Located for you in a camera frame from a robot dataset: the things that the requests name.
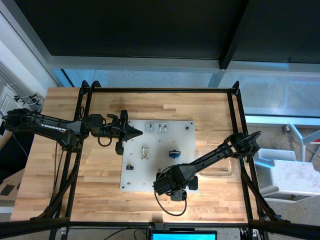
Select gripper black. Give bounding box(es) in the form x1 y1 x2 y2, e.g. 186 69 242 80
109 109 144 156
188 176 200 192

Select clear plastic tub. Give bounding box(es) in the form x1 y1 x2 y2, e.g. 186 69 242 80
196 149 238 179

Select white board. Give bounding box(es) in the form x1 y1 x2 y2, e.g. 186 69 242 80
119 119 200 194

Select screen with blue edge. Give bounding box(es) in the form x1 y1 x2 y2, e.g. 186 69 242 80
149 229 218 240

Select white step stool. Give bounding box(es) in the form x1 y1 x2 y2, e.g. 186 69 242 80
254 147 320 204

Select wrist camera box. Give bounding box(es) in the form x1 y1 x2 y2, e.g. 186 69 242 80
170 189 188 202

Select braided black arm cable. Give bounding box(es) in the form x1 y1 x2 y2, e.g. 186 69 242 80
97 129 113 147

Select black aluminium frame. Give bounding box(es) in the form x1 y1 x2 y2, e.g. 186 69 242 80
0 79 320 240

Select black table-level camera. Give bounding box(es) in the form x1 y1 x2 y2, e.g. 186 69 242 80
149 219 168 231

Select grey window frame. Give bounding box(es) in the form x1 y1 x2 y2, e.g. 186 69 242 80
0 0 320 88

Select bundle of wall cables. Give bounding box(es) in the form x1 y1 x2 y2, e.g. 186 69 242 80
13 93 43 107

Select grey metal chair frame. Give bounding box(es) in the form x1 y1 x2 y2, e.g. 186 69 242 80
282 122 320 163

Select black wall post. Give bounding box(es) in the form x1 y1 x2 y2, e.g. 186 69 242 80
218 0 251 70

